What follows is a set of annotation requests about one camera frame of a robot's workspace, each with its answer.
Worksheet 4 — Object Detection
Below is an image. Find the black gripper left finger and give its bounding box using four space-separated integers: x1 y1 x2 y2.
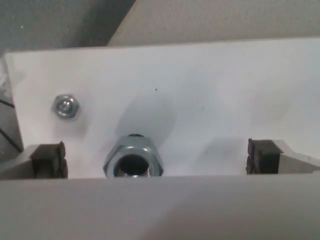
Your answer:
0 141 69 180

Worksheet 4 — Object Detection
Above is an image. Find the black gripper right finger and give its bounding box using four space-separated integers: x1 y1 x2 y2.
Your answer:
246 136 320 176

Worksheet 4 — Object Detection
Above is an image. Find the metal hex bolt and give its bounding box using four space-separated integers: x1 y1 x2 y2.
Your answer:
103 133 165 179

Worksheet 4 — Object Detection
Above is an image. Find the small metal hex nut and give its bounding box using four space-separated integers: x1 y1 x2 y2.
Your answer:
51 92 81 120

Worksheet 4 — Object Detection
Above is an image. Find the white task board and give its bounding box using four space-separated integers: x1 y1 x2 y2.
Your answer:
4 37 320 180

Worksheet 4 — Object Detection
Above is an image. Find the black cable under table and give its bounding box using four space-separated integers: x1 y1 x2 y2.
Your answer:
0 98 23 153

